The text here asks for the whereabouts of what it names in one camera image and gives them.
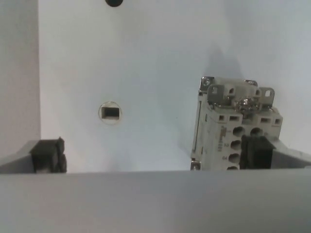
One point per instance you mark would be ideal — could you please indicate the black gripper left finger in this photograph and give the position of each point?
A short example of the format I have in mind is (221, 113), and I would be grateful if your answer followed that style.
(48, 155)

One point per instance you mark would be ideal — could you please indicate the grey waterproof plug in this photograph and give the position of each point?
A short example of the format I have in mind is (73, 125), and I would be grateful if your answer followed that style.
(223, 136)

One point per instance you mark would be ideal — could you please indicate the white task board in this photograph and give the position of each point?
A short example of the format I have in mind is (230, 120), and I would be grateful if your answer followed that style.
(145, 60)

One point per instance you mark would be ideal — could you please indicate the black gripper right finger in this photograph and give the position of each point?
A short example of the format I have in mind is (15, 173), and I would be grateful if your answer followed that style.
(257, 153)

